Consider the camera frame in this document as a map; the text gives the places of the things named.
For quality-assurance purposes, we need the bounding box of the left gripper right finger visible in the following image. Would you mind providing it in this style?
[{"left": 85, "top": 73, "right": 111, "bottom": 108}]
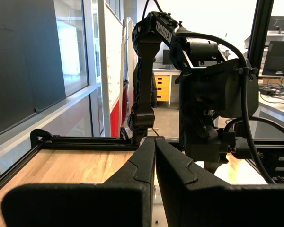
[{"left": 155, "top": 138, "right": 284, "bottom": 227}]

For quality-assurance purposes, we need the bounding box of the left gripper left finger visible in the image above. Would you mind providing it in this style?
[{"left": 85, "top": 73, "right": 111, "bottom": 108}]
[{"left": 1, "top": 138, "right": 156, "bottom": 227}]

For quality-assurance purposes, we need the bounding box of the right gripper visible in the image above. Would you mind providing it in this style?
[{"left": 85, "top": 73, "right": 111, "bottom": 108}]
[{"left": 179, "top": 117, "right": 249, "bottom": 177}]

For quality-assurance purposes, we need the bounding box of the long white desk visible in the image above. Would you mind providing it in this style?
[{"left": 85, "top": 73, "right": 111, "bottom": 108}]
[{"left": 248, "top": 81, "right": 284, "bottom": 140}]

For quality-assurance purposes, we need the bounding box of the red panel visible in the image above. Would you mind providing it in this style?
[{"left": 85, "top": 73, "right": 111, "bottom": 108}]
[{"left": 110, "top": 85, "right": 129, "bottom": 138}]

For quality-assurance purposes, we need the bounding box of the black hanging jacket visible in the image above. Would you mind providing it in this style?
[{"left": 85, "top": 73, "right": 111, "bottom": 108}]
[{"left": 151, "top": 70, "right": 158, "bottom": 108}]

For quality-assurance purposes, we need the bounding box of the yellow drawer cabinet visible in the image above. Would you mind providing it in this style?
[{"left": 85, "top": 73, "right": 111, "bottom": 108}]
[{"left": 154, "top": 75, "right": 170, "bottom": 102}]

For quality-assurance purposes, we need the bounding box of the black desktop monitor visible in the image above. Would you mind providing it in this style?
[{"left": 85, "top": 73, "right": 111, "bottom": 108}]
[{"left": 162, "top": 49, "right": 174, "bottom": 66}]

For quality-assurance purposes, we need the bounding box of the large black monitor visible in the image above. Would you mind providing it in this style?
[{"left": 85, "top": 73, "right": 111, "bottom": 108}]
[{"left": 261, "top": 41, "right": 284, "bottom": 77}]

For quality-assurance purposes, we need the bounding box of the white partition panel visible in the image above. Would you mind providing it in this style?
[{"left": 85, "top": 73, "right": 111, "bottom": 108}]
[{"left": 98, "top": 0, "right": 125, "bottom": 138}]

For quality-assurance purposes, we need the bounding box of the small monitor with stand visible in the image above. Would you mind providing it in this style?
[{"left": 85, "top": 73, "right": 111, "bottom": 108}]
[{"left": 267, "top": 15, "right": 284, "bottom": 34}]

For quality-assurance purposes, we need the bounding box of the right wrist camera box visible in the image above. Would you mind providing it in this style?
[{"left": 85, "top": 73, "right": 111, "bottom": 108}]
[{"left": 186, "top": 140, "right": 229, "bottom": 164}]

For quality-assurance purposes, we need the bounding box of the black aluminium frame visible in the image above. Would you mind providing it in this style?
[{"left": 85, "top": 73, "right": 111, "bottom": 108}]
[{"left": 0, "top": 0, "right": 284, "bottom": 199}]

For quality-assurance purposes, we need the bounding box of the black cable bundle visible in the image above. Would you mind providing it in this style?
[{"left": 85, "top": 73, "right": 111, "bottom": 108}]
[{"left": 257, "top": 78, "right": 284, "bottom": 101}]

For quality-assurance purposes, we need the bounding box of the grey window frame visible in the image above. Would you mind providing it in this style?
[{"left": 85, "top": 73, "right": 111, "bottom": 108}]
[{"left": 0, "top": 0, "right": 105, "bottom": 183}]

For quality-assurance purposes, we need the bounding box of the white wall shelf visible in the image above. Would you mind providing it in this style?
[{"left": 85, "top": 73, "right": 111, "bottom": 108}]
[{"left": 243, "top": 32, "right": 284, "bottom": 49}]

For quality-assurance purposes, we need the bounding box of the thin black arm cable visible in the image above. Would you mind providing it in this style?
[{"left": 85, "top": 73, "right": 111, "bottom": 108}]
[{"left": 142, "top": 0, "right": 163, "bottom": 17}]

